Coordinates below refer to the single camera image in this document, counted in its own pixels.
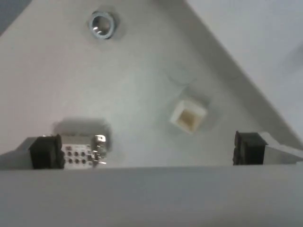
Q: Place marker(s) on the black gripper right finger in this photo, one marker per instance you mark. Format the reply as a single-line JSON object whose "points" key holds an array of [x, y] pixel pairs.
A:
{"points": [[249, 149]]}

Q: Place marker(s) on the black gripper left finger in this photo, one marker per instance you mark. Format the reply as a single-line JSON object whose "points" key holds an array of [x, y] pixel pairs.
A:
{"points": [[46, 152]]}

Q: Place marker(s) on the grey waterproof plug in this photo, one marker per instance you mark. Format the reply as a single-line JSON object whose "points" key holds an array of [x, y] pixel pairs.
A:
{"points": [[78, 153]]}

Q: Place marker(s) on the white cube holder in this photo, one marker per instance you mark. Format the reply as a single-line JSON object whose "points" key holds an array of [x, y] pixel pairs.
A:
{"points": [[175, 116]]}

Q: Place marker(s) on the metal hex nut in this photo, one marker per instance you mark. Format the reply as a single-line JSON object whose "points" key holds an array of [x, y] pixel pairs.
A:
{"points": [[111, 27]]}

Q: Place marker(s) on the white task board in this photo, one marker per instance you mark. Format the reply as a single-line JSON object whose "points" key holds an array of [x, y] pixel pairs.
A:
{"points": [[272, 35]]}

